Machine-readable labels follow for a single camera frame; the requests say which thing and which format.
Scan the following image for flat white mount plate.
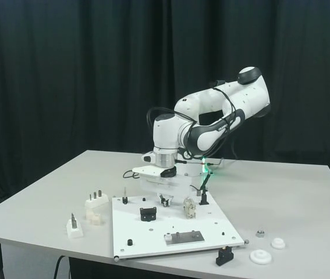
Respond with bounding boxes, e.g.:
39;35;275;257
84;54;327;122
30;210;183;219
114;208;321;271
132;166;178;178

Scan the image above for black base cable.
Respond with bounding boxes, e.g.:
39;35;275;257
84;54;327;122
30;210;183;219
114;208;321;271
230;135;239;160

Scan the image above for black mount band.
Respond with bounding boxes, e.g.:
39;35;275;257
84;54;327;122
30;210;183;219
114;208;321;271
159;168;178;178

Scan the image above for wide white peg holder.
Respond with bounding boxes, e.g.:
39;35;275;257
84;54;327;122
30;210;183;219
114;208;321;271
84;192;109;209

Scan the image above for black plug with cable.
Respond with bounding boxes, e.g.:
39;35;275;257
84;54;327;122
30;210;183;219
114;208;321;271
198;166;214;206

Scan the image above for black hanging cable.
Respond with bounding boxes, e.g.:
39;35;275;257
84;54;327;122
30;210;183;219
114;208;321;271
54;255;68;279

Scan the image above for white task board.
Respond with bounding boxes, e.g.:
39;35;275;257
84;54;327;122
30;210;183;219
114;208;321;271
111;193;247;261

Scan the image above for silver flange ring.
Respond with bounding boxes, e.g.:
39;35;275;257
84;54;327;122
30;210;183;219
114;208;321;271
154;152;178;169

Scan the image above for narrow white peg holder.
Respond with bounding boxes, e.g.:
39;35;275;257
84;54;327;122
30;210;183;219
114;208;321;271
65;219;84;240

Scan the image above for white medium gear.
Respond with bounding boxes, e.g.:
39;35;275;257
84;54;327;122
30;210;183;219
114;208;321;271
270;237;286;251

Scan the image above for white large gear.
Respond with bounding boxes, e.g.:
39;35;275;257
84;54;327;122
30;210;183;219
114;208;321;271
249;249;272;266

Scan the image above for black curtain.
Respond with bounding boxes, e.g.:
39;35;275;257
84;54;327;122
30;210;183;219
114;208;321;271
0;0;330;202

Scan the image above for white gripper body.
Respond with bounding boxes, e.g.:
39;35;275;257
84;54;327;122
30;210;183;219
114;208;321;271
137;173;196;198

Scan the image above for black looped wrist cable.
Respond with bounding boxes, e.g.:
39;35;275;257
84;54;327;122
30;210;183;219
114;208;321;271
146;106;199;131

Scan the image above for black coiled cable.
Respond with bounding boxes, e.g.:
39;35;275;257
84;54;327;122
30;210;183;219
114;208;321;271
122;169;140;180

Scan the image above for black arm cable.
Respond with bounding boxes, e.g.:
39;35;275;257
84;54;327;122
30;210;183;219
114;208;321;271
182;80;241;160

